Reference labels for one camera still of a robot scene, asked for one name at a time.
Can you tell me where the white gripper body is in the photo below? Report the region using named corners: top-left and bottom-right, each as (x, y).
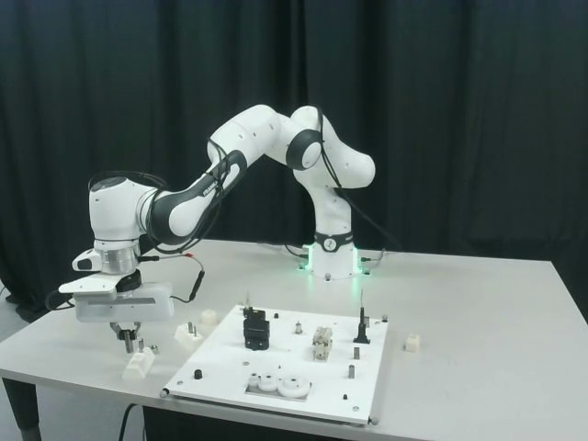
top-left (73, 282), bottom-right (175, 323)

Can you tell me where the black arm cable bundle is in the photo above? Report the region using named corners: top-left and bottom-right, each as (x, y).
top-left (89, 140), bottom-right (240, 256)

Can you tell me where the black shoulder cable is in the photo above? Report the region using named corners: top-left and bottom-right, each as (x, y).
top-left (315, 104), bottom-right (399, 254)

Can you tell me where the silver flange ring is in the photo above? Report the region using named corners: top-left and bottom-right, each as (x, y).
top-left (99, 247), bottom-right (140, 276)

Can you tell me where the dark table leg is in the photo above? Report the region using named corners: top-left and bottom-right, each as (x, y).
top-left (1, 377), bottom-right (39, 441)

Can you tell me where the pale Ethernet plug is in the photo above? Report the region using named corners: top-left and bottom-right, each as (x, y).
top-left (311, 324), bottom-right (334, 362)

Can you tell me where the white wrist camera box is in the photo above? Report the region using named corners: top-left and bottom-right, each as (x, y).
top-left (71, 250), bottom-right (100, 273)

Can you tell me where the grey base cable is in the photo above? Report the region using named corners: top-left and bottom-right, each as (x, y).
top-left (360, 248), bottom-right (388, 269)

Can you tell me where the black floor cable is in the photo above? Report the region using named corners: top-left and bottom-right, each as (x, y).
top-left (119, 402), bottom-right (140, 441)

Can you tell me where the thin black rod on wire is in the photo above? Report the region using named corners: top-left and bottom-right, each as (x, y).
top-left (137, 251), bottom-right (207, 304)

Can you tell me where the long white peg holder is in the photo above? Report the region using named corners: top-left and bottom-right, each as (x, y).
top-left (121, 351), bottom-right (156, 381)

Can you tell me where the flat white mounting plate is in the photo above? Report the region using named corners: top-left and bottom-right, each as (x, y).
top-left (58, 274), bottom-right (119, 296)

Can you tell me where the black camera cable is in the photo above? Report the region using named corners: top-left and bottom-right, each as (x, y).
top-left (44, 287), bottom-right (77, 314)

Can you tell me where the white task board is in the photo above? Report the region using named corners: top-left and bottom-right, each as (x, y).
top-left (160, 302), bottom-right (391, 422)

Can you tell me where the black D-SUB plug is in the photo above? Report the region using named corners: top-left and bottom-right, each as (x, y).
top-left (242, 305), bottom-right (271, 353)

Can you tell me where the black curtain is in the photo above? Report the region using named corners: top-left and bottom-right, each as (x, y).
top-left (0, 0), bottom-right (588, 300)

